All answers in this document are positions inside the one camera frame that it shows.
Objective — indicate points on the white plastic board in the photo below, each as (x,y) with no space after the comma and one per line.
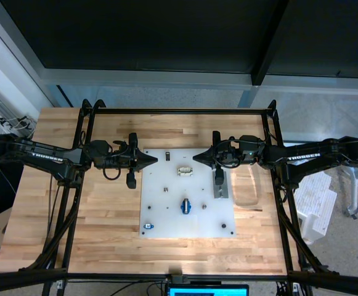
(166,222)

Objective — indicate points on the grey metal stand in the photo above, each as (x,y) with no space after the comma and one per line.
(355,191)

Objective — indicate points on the white plastic step stool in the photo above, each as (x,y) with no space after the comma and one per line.
(315,200)

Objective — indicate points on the grey metal plate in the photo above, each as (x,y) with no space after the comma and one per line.
(222,193)

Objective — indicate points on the beige connector housing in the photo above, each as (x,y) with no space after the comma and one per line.
(185,171)

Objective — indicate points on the silver rod in clamp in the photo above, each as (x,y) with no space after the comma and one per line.
(185,206)

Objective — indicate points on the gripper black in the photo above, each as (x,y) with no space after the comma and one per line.
(133,160)
(218,178)

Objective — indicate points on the clear plastic tub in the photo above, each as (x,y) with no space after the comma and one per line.
(246,191)

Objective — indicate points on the blue plastic clamp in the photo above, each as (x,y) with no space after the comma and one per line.
(181,207)

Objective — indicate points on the black socket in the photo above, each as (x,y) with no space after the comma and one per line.
(167,156)

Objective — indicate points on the black metal frame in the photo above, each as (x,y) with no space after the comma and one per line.
(166,111)

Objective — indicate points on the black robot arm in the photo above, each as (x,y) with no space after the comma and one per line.
(46,155)
(305,158)

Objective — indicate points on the laptop with blue screen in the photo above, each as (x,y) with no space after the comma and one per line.
(206,291)

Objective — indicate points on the small black camera box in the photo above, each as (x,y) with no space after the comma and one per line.
(178,279)

